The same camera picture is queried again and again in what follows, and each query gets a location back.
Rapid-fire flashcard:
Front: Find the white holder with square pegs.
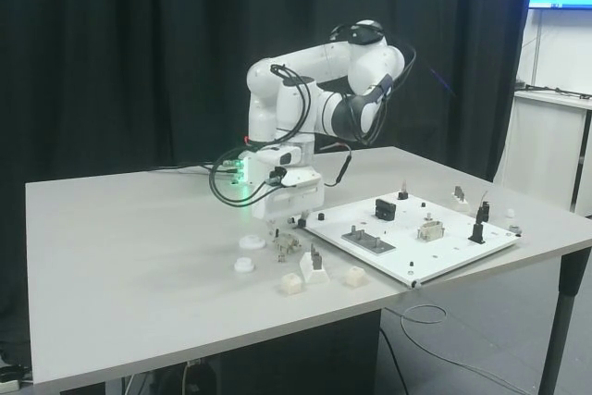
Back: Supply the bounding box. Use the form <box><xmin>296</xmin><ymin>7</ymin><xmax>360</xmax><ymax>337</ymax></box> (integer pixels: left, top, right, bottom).
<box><xmin>450</xmin><ymin>183</ymin><xmax>471</xmax><ymax>207</ymax></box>

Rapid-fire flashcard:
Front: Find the small white camera box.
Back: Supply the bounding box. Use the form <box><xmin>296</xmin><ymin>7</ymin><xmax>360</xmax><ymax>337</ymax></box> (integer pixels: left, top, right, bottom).
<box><xmin>255</xmin><ymin>145</ymin><xmax>302</xmax><ymax>167</ymax></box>

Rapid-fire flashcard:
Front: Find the black curtain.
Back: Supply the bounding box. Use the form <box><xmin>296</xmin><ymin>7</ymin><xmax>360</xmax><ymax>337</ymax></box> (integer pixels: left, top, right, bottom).
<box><xmin>0</xmin><ymin>0</ymin><xmax>537</xmax><ymax>364</ymax></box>

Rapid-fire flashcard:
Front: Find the white large gear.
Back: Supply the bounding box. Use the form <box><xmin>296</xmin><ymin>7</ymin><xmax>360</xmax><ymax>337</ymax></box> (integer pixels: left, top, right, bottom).
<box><xmin>239</xmin><ymin>233</ymin><xmax>267</xmax><ymax>251</ymax></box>

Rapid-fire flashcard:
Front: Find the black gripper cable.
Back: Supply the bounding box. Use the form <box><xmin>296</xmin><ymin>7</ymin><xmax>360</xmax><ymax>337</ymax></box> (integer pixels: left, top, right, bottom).
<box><xmin>208</xmin><ymin>63</ymin><xmax>315</xmax><ymax>207</ymax></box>

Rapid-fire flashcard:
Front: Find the white cabinet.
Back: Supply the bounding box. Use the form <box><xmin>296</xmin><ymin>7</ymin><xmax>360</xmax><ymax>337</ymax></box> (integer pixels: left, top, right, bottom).
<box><xmin>500</xmin><ymin>87</ymin><xmax>592</xmax><ymax>219</ymax></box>

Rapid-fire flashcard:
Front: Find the small white holder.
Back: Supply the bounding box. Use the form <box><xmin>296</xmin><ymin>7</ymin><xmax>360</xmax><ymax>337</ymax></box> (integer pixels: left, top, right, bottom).
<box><xmin>343</xmin><ymin>265</ymin><xmax>369</xmax><ymax>288</ymax></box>
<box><xmin>277</xmin><ymin>273</ymin><xmax>304</xmax><ymax>296</ymax></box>

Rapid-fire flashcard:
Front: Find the black square plug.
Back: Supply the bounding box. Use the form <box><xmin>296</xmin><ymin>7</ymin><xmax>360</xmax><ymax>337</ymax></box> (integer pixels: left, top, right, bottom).
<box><xmin>374</xmin><ymin>197</ymin><xmax>399</xmax><ymax>222</ymax></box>

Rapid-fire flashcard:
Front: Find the black base cable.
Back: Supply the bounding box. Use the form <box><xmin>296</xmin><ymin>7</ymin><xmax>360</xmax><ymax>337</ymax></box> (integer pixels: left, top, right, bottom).
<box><xmin>152</xmin><ymin>161</ymin><xmax>218</xmax><ymax>175</ymax></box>

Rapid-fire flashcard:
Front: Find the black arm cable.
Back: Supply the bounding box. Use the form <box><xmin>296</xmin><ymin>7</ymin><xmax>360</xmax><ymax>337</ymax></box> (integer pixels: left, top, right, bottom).
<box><xmin>328</xmin><ymin>22</ymin><xmax>417</xmax><ymax>146</ymax></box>

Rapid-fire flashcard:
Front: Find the black D-SUB plug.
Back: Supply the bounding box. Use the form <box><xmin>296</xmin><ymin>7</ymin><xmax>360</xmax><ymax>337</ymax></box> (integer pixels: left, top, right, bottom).
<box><xmin>475</xmin><ymin>191</ymin><xmax>493</xmax><ymax>224</ymax></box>

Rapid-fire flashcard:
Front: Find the metal waterproof plug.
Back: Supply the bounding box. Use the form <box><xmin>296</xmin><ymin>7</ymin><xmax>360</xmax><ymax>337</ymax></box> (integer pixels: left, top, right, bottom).
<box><xmin>271</xmin><ymin>233</ymin><xmax>302</xmax><ymax>264</ymax></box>

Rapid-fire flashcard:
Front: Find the grey floor cable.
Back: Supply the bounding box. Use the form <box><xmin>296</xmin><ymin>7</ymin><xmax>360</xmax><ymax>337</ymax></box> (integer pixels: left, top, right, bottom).
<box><xmin>379</xmin><ymin>303</ymin><xmax>524</xmax><ymax>395</ymax></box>

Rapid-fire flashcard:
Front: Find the white holder with round pegs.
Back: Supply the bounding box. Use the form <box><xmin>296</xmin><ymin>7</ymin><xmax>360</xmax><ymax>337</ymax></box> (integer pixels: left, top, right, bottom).
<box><xmin>299</xmin><ymin>243</ymin><xmax>332</xmax><ymax>285</ymax></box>

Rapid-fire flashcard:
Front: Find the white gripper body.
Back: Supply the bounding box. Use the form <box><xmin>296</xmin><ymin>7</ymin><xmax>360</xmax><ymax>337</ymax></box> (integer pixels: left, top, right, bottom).
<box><xmin>251</xmin><ymin>179</ymin><xmax>326</xmax><ymax>224</ymax></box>

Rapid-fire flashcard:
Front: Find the black upright plug with cable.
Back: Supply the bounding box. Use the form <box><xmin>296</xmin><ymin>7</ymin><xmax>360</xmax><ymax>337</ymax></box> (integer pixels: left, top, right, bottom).
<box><xmin>467</xmin><ymin>222</ymin><xmax>487</xmax><ymax>246</ymax></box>

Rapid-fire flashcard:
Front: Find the dark grey table leg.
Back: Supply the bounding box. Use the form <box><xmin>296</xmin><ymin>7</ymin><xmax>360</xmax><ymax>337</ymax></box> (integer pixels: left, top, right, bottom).
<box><xmin>544</xmin><ymin>245</ymin><xmax>592</xmax><ymax>395</ymax></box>

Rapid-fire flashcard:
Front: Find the white power strip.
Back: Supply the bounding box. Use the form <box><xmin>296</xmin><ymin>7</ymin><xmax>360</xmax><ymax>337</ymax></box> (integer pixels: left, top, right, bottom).
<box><xmin>0</xmin><ymin>364</ymin><xmax>30</xmax><ymax>392</ymax></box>

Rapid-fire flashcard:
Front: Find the white task board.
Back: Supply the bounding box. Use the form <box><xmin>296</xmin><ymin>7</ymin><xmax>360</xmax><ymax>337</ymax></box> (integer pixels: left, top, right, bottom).
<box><xmin>295</xmin><ymin>179</ymin><xmax>520</xmax><ymax>290</ymax></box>

